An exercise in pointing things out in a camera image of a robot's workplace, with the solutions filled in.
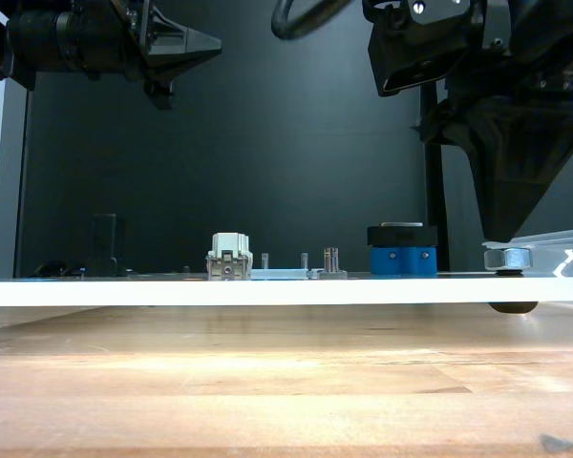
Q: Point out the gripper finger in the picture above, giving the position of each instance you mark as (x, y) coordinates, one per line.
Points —
(515, 157)
(181, 47)

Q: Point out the silver M12 nut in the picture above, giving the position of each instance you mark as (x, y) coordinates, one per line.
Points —
(508, 259)

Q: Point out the black M12 bolt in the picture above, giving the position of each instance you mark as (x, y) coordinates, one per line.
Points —
(513, 309)

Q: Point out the blue and black D-sub connector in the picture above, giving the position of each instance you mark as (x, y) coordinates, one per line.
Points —
(403, 262)

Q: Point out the beige connector housing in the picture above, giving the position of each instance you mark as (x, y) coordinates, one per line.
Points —
(229, 243)

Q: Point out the black clamp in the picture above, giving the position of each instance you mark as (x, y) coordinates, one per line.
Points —
(107, 248)

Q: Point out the small metal connector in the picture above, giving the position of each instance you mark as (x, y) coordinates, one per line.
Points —
(332, 262)

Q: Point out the aluminium block with pins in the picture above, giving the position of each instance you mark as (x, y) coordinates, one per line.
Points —
(279, 274)

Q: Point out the white board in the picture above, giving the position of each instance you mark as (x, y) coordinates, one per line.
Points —
(267, 293)

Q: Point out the black metal frame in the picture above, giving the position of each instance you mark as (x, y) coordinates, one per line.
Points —
(437, 214)

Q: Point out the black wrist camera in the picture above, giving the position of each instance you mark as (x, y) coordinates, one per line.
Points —
(410, 67)

